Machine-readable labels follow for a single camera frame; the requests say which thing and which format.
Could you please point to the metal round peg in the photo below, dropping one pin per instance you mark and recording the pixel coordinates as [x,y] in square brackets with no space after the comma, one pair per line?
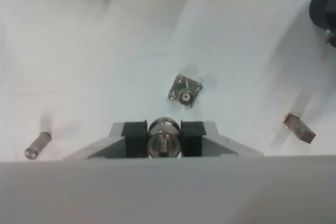
[38,145]

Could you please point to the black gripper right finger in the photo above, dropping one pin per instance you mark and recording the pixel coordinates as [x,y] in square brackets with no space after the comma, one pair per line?
[193,134]

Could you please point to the metal square peg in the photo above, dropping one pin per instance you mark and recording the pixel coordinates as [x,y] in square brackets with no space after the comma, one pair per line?
[299,128]

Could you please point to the metal BNC plug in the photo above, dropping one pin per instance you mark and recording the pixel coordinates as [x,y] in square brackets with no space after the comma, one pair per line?
[164,134]

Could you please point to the white task board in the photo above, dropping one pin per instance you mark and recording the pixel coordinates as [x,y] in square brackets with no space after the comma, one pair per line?
[105,51]

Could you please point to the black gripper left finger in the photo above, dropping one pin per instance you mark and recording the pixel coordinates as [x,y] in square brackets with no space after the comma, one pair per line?
[134,134]

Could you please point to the black waterproof plug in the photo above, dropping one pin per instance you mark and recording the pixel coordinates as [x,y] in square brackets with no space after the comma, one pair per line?
[319,6]

